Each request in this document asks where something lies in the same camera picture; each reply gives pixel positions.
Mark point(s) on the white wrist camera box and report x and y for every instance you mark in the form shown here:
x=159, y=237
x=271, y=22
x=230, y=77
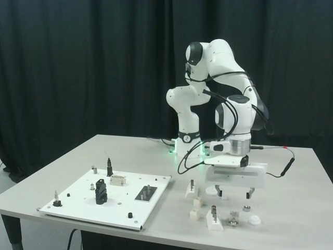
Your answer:
x=219, y=147

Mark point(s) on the small cream holder block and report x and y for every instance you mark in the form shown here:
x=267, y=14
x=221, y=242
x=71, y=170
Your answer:
x=197, y=202
x=194, y=215

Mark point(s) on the clear Ethernet plug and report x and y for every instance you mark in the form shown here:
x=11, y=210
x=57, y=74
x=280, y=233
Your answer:
x=233, y=218

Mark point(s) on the black D-SUB plug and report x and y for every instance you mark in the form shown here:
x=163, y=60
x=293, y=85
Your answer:
x=101, y=191

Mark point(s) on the metal BNC plug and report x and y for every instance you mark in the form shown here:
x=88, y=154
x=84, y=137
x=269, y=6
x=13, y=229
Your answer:
x=91, y=186

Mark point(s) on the black control box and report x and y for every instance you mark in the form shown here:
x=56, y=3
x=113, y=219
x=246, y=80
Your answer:
x=112, y=240

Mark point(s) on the metal bolt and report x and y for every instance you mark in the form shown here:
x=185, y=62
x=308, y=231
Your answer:
x=56, y=195

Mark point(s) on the dark table leg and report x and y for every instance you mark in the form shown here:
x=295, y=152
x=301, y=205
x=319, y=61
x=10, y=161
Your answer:
x=10, y=231

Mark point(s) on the white peg holder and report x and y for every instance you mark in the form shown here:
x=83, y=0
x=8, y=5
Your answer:
x=214, y=224
x=191, y=193

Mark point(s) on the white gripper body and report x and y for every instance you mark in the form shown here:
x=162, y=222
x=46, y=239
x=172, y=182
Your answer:
x=234, y=179

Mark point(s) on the black USB plug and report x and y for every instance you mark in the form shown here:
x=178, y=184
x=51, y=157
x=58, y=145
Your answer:
x=109, y=169

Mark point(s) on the metal waterproof plug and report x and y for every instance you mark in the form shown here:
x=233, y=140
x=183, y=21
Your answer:
x=246, y=208

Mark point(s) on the white medium gear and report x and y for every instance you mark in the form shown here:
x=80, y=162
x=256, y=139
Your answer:
x=254, y=220

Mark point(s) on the flat white wrist plate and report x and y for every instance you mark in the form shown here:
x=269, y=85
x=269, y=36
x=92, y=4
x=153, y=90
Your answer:
x=223, y=161

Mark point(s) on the metal square peg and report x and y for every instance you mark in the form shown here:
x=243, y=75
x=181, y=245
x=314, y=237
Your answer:
x=192, y=184
x=213, y=210

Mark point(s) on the black curtain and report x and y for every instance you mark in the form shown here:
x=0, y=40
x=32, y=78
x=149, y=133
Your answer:
x=78, y=52

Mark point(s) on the white task board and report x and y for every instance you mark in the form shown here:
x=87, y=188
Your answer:
x=78, y=205

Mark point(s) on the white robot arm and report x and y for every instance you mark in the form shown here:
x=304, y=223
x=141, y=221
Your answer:
x=223, y=57

